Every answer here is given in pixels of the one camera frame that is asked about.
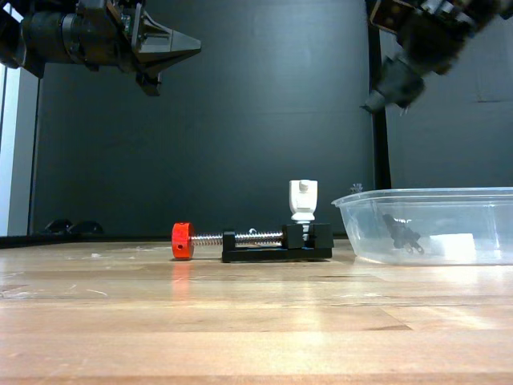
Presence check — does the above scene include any black power plug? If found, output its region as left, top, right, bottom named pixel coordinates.
left=380, top=213, right=426, bottom=256

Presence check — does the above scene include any clear plastic tub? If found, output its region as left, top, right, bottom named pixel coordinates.
left=330, top=186, right=513, bottom=267

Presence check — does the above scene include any small white block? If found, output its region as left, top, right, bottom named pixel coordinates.
left=428, top=232, right=478, bottom=257

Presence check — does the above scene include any black clamp with orange knob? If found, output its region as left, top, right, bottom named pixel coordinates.
left=171, top=222, right=334, bottom=265

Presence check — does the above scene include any black rounded bracket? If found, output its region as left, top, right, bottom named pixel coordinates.
left=71, top=220, right=104, bottom=235
left=44, top=218, right=74, bottom=235

